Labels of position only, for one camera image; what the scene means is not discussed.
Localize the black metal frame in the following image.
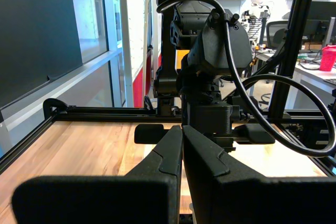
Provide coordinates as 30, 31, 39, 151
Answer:
0, 0, 336, 177

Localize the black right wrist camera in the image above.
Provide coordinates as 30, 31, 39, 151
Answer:
188, 104, 234, 135

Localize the white desk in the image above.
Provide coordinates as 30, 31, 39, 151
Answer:
253, 50, 336, 109

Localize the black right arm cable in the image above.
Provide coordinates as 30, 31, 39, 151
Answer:
156, 0, 336, 158

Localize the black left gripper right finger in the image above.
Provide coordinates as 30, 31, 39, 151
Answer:
183, 126, 336, 224

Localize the black mesh office chair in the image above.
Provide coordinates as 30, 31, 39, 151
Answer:
265, 20, 289, 51

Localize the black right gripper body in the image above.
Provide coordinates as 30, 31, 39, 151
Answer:
134, 123, 276, 152

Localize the pink plastic container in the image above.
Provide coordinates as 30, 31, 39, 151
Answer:
319, 45, 336, 72

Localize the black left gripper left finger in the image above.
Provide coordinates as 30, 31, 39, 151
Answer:
12, 125, 183, 224

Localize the dark computer monitor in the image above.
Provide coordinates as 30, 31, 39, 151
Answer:
301, 1, 336, 45

